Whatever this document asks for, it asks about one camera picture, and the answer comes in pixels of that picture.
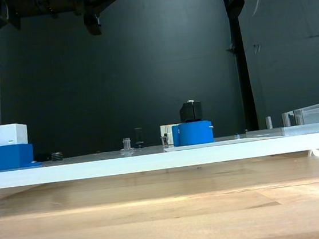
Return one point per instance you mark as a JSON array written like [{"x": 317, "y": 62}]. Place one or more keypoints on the black pillar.
[{"x": 240, "y": 58}]

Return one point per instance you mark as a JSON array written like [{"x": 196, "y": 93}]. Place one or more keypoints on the black clamp block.
[{"x": 190, "y": 111}]

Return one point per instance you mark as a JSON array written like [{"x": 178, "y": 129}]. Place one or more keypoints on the white cube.
[{"x": 9, "y": 133}]

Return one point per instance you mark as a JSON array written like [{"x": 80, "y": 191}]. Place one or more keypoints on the dark cylindrical plug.
[{"x": 138, "y": 134}]

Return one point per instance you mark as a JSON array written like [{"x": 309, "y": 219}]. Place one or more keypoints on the white connector housing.
[{"x": 166, "y": 130}]

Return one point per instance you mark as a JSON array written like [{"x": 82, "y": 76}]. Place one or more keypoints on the clear plastic connector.
[{"x": 126, "y": 143}]

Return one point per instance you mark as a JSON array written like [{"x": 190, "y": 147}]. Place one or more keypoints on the blue round holder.
[{"x": 195, "y": 134}]

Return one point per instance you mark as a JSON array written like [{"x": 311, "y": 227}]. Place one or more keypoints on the black ribbed knob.
[{"x": 57, "y": 156}]

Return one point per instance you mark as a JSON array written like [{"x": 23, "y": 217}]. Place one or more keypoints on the blue square base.
[{"x": 11, "y": 156}]

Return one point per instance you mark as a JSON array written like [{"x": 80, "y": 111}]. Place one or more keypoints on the white task board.
[{"x": 153, "y": 162}]

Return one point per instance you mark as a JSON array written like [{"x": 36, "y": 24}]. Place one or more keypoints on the small metal bracket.
[{"x": 164, "y": 142}]

